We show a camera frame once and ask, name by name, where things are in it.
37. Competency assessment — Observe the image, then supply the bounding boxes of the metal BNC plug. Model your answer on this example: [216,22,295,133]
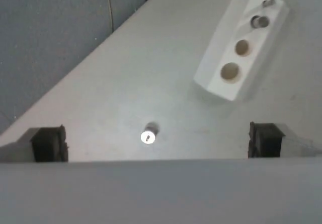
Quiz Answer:
[140,122,161,145]

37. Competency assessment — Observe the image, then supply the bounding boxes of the white four-hole peg holder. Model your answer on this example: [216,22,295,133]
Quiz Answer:
[193,0,291,102]

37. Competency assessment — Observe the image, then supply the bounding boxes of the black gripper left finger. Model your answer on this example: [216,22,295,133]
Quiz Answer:
[0,124,69,163]

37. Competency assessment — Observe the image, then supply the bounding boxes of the thin grey floor cable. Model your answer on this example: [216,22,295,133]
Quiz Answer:
[105,0,114,33]

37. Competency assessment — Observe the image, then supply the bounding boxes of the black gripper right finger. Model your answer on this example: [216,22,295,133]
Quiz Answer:
[248,121,322,159]

